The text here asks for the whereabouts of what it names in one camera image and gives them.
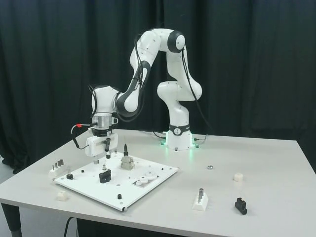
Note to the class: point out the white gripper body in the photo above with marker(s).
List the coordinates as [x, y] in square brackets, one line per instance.
[98, 145]

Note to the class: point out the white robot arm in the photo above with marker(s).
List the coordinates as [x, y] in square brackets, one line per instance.
[176, 113]

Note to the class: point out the large metal square peg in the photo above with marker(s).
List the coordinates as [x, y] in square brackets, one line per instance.
[61, 163]

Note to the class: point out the white square peg holder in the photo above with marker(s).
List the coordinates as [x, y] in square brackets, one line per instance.
[59, 171]

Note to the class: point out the large metal round peg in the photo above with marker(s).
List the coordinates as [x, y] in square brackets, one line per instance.
[201, 192]

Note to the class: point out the white round peg holder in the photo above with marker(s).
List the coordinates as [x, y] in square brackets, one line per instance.
[201, 200]

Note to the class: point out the metal BNC plug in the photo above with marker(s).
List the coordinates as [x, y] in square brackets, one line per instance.
[104, 168]

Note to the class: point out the black waterproof plug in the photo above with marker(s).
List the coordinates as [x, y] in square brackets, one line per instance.
[126, 150]

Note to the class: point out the clear Ethernet plug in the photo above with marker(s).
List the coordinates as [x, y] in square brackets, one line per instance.
[69, 170]

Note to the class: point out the white task board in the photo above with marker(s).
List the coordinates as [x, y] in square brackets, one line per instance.
[128, 191]

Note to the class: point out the white small gear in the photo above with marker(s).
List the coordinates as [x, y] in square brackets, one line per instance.
[138, 183]

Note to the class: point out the white medium gear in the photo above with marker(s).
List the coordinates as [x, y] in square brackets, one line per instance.
[143, 180]

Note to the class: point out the white large gear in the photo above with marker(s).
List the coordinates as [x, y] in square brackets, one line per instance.
[151, 176]

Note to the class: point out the small white stepped holder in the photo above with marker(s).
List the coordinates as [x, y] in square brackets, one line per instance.
[63, 196]

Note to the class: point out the black curtain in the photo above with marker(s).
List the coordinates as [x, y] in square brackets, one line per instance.
[49, 61]

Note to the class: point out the metal bolt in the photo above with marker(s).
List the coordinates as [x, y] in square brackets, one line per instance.
[210, 167]

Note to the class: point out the black table leg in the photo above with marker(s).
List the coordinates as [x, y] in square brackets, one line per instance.
[11, 219]

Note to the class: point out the small white cube holder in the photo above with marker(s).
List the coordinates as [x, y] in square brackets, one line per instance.
[238, 177]

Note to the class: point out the black D-SUB plug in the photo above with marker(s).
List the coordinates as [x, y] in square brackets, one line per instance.
[240, 203]

